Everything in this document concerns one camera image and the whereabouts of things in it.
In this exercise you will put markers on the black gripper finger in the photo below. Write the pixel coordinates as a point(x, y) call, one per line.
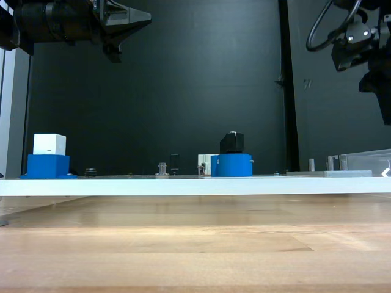
point(382, 91)
point(128, 16)
point(125, 32)

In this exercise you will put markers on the small steel cylinder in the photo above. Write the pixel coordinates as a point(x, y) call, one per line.
point(344, 165)
point(312, 164)
point(330, 163)

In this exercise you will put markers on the clear plastic tub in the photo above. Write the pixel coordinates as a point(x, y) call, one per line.
point(366, 158)

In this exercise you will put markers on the grey metal peg plate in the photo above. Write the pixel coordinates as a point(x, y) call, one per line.
point(336, 173)

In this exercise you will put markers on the white cube plug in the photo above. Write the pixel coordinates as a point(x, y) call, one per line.
point(47, 143)

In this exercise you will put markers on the black knurled screw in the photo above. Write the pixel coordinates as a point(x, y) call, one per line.
point(91, 172)

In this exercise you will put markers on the blue square socket base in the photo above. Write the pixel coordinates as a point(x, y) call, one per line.
point(47, 166)

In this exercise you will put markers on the white base board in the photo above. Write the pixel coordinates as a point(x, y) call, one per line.
point(152, 186)

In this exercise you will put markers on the black block plug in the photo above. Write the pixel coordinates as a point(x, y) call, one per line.
point(232, 143)

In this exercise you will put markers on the blue round socket base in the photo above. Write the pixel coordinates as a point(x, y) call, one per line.
point(232, 166)

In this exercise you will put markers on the black metal frame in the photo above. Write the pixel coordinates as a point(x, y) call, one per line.
point(290, 122)

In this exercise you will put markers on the grey aluminium partition frame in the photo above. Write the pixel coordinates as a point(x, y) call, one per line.
point(13, 107)

